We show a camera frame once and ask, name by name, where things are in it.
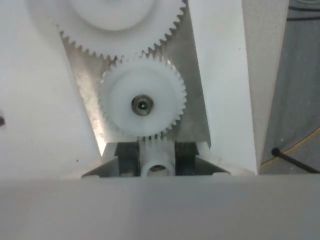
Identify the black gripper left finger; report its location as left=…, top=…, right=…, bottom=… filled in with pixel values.
left=81, top=141, right=141, bottom=179

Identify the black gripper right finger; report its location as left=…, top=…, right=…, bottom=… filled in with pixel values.
left=173, top=141, right=231, bottom=177

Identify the white small gear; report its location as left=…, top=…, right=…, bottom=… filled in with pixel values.
left=138, top=133, right=176, bottom=177

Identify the white medium gear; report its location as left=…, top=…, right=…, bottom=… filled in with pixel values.
left=98, top=58, right=188, bottom=137

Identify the white large gear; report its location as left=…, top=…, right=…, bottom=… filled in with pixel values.
left=24, top=0, right=188, bottom=66

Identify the thin black rod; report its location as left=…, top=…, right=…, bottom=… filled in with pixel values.
left=271, top=147, right=320, bottom=174

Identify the white task board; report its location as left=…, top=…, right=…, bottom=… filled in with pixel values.
left=0, top=0, right=260, bottom=176

